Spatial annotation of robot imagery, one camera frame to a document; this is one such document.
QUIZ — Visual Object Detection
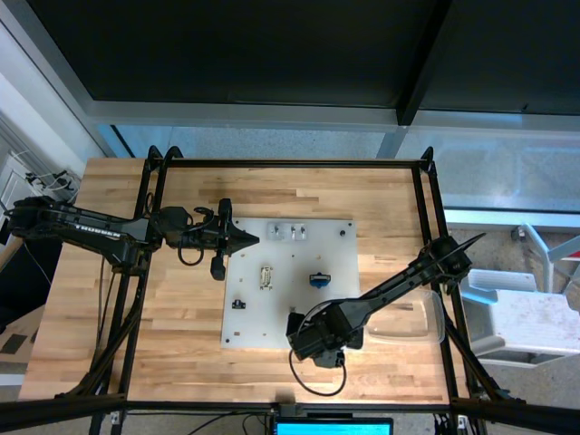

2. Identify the white terminal bar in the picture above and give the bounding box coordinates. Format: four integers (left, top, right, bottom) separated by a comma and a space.
266, 222, 309, 244

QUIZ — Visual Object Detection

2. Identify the clear plastic tub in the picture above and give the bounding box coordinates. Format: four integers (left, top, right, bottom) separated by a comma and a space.
365, 289, 445, 346

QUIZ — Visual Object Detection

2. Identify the white board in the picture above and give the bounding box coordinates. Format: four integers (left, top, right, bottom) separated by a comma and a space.
220, 217, 365, 353

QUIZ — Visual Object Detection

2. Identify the black metal frame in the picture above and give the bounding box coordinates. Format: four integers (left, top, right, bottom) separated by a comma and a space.
0, 144, 580, 435

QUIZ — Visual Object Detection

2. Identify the black vertical post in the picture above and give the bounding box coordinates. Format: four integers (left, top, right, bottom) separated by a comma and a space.
396, 0, 454, 127

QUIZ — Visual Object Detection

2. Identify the grey wheeled chair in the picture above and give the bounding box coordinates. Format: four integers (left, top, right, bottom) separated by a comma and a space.
510, 221, 580, 294

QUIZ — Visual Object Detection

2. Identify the black and white cable bundle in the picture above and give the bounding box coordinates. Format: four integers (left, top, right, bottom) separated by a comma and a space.
24, 169, 78, 191

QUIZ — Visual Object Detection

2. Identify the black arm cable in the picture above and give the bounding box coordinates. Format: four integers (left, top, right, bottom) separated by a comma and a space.
177, 243, 204, 267
288, 348, 350, 398

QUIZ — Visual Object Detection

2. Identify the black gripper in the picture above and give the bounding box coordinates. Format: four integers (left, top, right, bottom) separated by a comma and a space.
289, 307, 364, 369
189, 198, 260, 281

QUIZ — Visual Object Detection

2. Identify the screen with blue edge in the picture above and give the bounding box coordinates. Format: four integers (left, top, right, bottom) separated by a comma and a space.
270, 416, 394, 435

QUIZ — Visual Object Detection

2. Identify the white plastic stool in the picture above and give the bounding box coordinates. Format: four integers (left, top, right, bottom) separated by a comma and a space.
461, 267, 580, 368

